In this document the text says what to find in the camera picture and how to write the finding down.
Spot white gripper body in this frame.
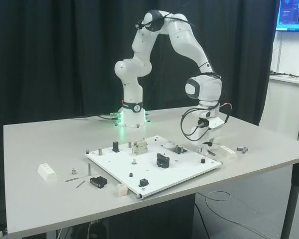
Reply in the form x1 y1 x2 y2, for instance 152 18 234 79
188 125 222 148

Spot white peg holder block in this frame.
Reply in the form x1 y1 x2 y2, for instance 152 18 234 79
36 163 59 184
219 145 238 159

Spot white task board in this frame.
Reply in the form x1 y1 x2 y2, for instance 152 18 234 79
84 135 224 200

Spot small white cube holder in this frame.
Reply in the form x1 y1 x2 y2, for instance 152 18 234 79
116 184 129 197

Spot dark grey table leg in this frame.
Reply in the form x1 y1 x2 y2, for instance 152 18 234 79
290 163 299 237

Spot black D-SUB plug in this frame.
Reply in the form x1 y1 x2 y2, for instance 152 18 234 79
89 176 109 187

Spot blue monitor screen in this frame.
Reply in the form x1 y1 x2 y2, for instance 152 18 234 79
275 0 299 32

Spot black curtain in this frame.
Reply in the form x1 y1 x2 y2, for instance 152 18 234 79
0 0 277 225

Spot black looped gripper cable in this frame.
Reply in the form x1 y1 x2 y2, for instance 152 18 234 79
180 106 210 140

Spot black floor cable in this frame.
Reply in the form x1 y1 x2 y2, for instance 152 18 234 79
194 203 215 239

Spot grey floor cable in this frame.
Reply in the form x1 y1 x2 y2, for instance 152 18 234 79
205 191 299 237

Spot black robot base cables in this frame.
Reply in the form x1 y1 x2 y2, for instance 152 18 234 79
72 113 123 122

